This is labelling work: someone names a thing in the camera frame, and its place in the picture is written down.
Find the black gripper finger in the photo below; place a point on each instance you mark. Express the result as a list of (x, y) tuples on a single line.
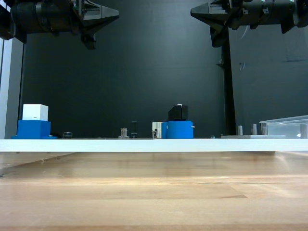
[(108, 12), (99, 26), (202, 10), (211, 24)]

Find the silver 16mm metal cylinder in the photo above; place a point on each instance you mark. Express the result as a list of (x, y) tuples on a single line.
[(304, 131)]

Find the white taskboard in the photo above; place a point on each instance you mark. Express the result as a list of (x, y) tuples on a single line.
[(144, 145)]

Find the black clamp block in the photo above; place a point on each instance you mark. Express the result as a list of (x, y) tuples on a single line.
[(178, 113)]

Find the white cube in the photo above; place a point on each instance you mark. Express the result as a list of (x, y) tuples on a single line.
[(33, 111)]

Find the grey metal peg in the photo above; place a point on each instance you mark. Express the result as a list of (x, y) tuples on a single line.
[(254, 129), (264, 130), (240, 131)]

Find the blue round holder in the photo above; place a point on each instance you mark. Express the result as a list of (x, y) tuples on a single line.
[(179, 131)]

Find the blue square holder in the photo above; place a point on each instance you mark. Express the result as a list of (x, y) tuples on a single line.
[(33, 130)]

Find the clear plastic tub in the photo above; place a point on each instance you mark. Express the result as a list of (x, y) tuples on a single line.
[(284, 127)]

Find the white connector housing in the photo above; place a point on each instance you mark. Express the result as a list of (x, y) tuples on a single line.
[(157, 128)]

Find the grey peg plate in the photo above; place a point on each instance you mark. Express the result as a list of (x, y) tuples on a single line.
[(264, 136)]

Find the black vertical post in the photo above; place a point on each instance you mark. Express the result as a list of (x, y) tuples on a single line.
[(228, 96)]

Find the grey partition frame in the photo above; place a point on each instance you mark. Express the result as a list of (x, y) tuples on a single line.
[(12, 96)]

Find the small silver bracket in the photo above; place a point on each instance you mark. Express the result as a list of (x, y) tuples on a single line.
[(153, 134)]

